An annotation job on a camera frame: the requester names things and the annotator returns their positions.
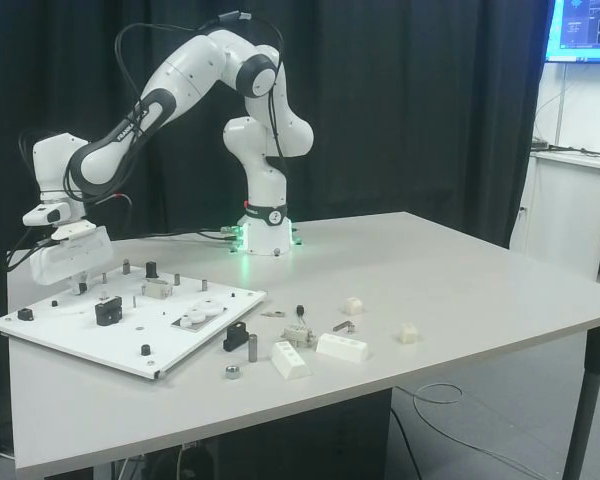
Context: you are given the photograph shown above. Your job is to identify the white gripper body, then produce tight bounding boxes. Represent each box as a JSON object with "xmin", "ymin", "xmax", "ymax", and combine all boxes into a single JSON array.
[{"xmin": 28, "ymin": 225, "xmax": 115, "ymax": 288}]

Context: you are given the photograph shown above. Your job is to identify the long white peg holder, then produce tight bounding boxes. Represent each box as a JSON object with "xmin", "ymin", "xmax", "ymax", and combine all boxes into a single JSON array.
[
  {"xmin": 315, "ymin": 333, "xmax": 372, "ymax": 362},
  {"xmin": 269, "ymin": 340, "xmax": 314, "ymax": 381}
]

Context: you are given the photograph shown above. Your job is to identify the flat white mounting plate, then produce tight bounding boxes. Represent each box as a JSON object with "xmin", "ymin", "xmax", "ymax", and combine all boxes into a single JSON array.
[{"xmin": 49, "ymin": 219, "xmax": 98, "ymax": 243}]

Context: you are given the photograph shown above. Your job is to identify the white task board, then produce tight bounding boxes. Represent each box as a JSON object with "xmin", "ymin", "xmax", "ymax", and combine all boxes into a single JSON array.
[{"xmin": 0, "ymin": 262, "xmax": 269, "ymax": 380}]

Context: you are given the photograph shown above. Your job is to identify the black D-SUB plug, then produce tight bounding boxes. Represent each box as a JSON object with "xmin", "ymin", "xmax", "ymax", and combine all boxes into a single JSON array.
[{"xmin": 223, "ymin": 323, "xmax": 249, "ymax": 352}]

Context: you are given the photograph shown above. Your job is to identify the white waterproof plug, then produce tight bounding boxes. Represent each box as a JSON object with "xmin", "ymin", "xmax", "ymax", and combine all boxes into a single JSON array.
[{"xmin": 280, "ymin": 322, "xmax": 315, "ymax": 347}]

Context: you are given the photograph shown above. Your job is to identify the black curtains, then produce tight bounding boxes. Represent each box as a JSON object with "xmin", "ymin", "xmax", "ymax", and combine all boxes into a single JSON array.
[{"xmin": 0, "ymin": 0, "xmax": 554, "ymax": 451}]

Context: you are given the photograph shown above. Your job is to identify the white cabinet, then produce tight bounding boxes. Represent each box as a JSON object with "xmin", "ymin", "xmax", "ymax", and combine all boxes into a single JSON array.
[{"xmin": 509, "ymin": 147, "xmax": 600, "ymax": 291}]

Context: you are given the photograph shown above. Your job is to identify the dark table leg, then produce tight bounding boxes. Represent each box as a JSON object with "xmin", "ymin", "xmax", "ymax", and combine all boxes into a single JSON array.
[{"xmin": 562, "ymin": 319, "xmax": 600, "ymax": 480}]

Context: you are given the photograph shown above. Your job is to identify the blue screen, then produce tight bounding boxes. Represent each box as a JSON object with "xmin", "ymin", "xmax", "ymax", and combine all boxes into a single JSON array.
[{"xmin": 544, "ymin": 0, "xmax": 600, "ymax": 65}]

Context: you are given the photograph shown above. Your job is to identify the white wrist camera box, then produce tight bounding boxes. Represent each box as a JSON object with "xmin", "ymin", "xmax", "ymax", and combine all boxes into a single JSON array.
[{"xmin": 22, "ymin": 199, "xmax": 72, "ymax": 228}]

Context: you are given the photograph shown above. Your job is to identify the black camera cable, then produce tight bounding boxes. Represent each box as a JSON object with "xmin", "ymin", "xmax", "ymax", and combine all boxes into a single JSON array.
[{"xmin": 4, "ymin": 233, "xmax": 57, "ymax": 274}]

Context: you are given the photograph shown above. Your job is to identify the black foot cable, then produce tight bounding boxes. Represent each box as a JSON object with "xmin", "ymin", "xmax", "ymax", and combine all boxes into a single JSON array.
[{"xmin": 149, "ymin": 227, "xmax": 244, "ymax": 247}]

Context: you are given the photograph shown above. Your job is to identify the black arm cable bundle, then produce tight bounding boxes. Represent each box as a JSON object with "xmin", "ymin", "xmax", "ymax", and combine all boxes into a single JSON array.
[{"xmin": 62, "ymin": 10, "xmax": 287, "ymax": 206}]

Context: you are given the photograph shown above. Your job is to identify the grey floor cable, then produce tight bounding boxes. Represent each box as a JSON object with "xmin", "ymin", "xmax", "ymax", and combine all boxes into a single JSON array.
[{"xmin": 412, "ymin": 383, "xmax": 566, "ymax": 480}]

